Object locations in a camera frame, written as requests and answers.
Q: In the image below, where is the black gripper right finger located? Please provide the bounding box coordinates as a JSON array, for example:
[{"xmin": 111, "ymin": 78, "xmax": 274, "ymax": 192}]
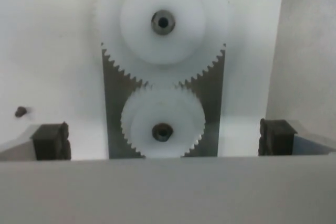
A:
[{"xmin": 258, "ymin": 118, "xmax": 336, "ymax": 156}]

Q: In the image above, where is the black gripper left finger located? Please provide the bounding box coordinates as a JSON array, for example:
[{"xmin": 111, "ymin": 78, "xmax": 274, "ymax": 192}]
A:
[{"xmin": 0, "ymin": 121, "xmax": 72, "ymax": 162}]

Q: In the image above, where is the white medium gear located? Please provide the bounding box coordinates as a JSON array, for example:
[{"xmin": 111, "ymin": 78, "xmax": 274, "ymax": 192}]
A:
[{"xmin": 120, "ymin": 87, "xmax": 206, "ymax": 159}]

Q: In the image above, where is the white large gear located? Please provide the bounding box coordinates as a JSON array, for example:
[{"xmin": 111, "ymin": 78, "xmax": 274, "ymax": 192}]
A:
[{"xmin": 96, "ymin": 0, "xmax": 232, "ymax": 89}]

